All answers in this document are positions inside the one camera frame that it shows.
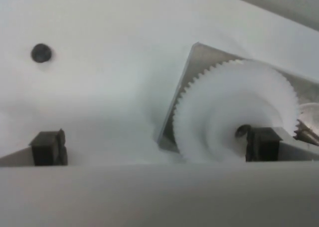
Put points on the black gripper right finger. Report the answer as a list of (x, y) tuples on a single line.
[(264, 147)]

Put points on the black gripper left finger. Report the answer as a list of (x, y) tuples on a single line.
[(47, 149)]

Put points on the white large gear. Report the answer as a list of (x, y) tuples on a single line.
[(224, 99)]

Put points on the white task board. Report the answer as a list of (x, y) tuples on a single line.
[(99, 62)]

